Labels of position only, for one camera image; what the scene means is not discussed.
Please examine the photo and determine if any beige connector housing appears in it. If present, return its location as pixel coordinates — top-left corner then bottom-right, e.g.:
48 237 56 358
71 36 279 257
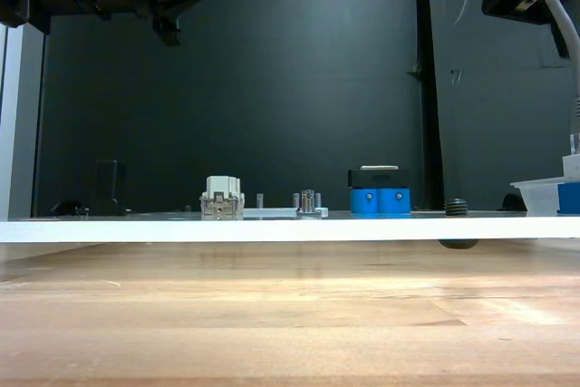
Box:
198 174 247 221

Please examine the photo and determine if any silver metal connector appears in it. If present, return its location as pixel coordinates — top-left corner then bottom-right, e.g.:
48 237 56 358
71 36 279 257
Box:
296 187 329 219

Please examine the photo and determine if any white rj45 socket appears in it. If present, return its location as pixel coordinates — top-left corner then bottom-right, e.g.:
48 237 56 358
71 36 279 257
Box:
561 155 580 182

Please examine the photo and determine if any black round foot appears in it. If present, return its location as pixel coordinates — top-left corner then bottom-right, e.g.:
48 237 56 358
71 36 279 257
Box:
501 193 529 213

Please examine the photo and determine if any black ribbed screw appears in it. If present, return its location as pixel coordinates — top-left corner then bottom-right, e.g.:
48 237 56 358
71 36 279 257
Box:
443 198 469 218

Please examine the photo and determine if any black socket holder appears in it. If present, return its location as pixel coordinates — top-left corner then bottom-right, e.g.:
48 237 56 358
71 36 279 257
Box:
85 159 133 217

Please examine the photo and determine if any black rubber foot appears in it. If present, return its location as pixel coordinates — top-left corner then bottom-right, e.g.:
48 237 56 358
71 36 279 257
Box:
437 238 479 251

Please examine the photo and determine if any black block on clamp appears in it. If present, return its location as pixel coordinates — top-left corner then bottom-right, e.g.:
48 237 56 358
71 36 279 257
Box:
347 168 411 191

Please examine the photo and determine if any clear plastic bar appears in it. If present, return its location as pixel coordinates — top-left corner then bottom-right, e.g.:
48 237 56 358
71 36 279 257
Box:
243 208 300 220

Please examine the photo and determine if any blue clamp block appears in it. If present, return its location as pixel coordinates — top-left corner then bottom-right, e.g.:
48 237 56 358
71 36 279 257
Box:
349 186 412 218

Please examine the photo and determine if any white board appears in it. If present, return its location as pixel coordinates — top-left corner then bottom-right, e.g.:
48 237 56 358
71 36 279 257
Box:
0 210 580 243

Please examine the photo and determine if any black frame post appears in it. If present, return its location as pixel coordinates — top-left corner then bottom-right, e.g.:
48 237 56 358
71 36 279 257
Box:
406 0 446 212

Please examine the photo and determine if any blue socket mount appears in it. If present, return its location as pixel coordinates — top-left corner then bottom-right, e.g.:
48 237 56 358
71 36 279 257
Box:
556 182 580 215

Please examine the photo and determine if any white frame post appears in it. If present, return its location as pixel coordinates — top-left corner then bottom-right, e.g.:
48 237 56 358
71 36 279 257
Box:
0 23 46 218

